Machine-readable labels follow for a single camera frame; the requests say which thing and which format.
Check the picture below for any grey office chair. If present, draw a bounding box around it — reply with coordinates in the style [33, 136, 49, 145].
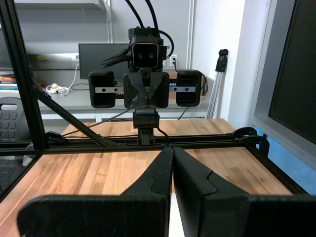
[0, 96, 28, 142]

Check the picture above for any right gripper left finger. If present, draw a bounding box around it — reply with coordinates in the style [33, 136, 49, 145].
[16, 147, 173, 237]

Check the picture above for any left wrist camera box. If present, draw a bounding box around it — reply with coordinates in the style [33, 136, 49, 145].
[130, 36, 160, 69]

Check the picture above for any black aluminium frame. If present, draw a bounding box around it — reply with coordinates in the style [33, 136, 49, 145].
[0, 0, 309, 198]

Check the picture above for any black computer monitor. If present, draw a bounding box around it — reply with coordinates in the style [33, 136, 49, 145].
[78, 43, 131, 80]

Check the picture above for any grey metal shelf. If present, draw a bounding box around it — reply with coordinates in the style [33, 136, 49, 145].
[13, 0, 113, 45]

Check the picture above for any black looped cable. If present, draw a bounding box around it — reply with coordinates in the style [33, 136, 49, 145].
[159, 30, 174, 60]

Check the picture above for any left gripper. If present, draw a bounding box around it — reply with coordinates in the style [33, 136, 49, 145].
[88, 70, 202, 109]

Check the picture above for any white task board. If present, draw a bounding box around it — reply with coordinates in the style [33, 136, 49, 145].
[169, 192, 186, 237]

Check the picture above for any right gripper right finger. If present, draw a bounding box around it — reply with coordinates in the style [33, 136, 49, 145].
[172, 147, 316, 237]

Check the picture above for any aluminium stand with black head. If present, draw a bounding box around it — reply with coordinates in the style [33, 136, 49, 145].
[206, 48, 229, 119]

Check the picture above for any dark window pane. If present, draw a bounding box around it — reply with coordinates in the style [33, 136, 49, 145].
[268, 0, 316, 145]

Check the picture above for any white hanging cable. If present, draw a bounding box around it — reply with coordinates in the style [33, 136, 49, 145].
[68, 63, 80, 91]

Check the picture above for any stack of books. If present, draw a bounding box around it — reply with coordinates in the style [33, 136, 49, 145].
[0, 74, 19, 93]

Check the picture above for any black braided cable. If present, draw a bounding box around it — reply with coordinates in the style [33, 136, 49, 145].
[101, 46, 131, 68]

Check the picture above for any white cable bundle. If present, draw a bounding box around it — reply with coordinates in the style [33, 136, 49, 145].
[45, 83, 70, 96]

